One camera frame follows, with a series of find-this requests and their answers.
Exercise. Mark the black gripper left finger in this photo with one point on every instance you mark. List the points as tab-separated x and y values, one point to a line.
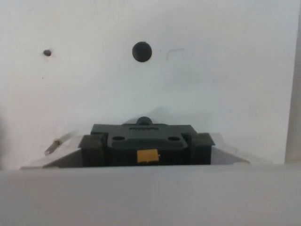
91	153

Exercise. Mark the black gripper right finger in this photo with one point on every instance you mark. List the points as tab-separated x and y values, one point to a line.
202	150

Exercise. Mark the white task board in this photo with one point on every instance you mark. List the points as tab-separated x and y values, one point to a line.
188	70

